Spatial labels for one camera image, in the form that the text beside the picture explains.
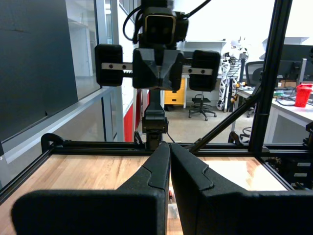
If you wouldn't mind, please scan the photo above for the black monitor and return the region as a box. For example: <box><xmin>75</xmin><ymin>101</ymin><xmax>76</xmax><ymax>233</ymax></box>
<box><xmin>278</xmin><ymin>44</ymin><xmax>313</xmax><ymax>79</ymax></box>

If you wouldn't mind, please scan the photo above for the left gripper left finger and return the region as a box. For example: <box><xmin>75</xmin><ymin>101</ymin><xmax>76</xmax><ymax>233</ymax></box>
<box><xmin>11</xmin><ymin>143</ymin><xmax>171</xmax><ymax>235</ymax></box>

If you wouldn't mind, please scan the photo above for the yellow cabinet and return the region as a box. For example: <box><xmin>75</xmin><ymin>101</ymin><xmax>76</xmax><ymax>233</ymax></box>
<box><xmin>164</xmin><ymin>78</ymin><xmax>186</xmax><ymax>105</ymax></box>

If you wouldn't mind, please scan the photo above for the black right arm cable loop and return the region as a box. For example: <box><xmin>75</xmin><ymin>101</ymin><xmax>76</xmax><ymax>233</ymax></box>
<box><xmin>123</xmin><ymin>3</ymin><xmax>145</xmax><ymax>45</ymax></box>

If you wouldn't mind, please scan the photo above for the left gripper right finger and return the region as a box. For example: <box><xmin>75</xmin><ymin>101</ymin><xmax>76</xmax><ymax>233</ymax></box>
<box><xmin>170</xmin><ymin>143</ymin><xmax>313</xmax><ymax>235</ymax></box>

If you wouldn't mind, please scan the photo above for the red bin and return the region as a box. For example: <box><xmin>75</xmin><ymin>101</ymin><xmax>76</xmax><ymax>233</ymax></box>
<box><xmin>294</xmin><ymin>83</ymin><xmax>313</xmax><ymax>108</ymax></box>

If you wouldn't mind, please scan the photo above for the mesh office chair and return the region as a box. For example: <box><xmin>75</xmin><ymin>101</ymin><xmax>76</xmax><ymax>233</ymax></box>
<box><xmin>244</xmin><ymin>61</ymin><xmax>265</xmax><ymax>118</ymax></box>

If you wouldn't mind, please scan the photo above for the red panel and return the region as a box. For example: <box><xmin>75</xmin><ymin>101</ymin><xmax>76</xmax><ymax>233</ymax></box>
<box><xmin>123</xmin><ymin>89</ymin><xmax>150</xmax><ymax>142</ymax></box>

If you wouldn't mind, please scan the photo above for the thin black camera cable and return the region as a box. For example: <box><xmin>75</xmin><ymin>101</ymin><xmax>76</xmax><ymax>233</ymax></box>
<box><xmin>186</xmin><ymin>0</ymin><xmax>212</xmax><ymax>18</ymax></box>

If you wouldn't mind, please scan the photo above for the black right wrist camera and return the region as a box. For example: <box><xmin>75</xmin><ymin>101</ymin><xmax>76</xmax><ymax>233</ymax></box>
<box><xmin>141</xmin><ymin>7</ymin><xmax>189</xmax><ymax>46</ymax></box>

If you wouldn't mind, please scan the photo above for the black office stool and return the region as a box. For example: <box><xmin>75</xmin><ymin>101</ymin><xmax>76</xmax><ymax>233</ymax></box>
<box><xmin>188</xmin><ymin>91</ymin><xmax>218</xmax><ymax>121</ymax></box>

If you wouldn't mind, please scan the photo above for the white desk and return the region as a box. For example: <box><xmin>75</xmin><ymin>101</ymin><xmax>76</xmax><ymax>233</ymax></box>
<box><xmin>231</xmin><ymin>87</ymin><xmax>313</xmax><ymax>145</ymax></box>

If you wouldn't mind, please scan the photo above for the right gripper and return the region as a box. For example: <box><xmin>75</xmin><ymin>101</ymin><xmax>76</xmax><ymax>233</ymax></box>
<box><xmin>94</xmin><ymin>42</ymin><xmax>221</xmax><ymax>93</ymax></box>

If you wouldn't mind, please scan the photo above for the white lattice robot structure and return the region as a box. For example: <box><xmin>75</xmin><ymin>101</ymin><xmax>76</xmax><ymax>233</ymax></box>
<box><xmin>219</xmin><ymin>36</ymin><xmax>249</xmax><ymax>113</ymax></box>

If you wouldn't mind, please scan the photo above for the black metal frame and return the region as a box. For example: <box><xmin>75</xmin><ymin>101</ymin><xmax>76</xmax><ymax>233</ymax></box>
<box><xmin>0</xmin><ymin>0</ymin><xmax>313</xmax><ymax>205</ymax></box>

